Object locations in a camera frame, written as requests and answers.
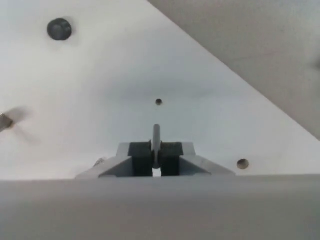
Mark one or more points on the white task board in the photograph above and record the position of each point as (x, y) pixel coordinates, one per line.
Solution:
(105, 82)

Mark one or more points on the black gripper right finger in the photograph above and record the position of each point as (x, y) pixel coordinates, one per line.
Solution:
(171, 155)

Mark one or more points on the metal round peg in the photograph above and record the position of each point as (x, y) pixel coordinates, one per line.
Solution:
(156, 140)

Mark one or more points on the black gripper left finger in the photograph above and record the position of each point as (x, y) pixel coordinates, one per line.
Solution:
(140, 155)

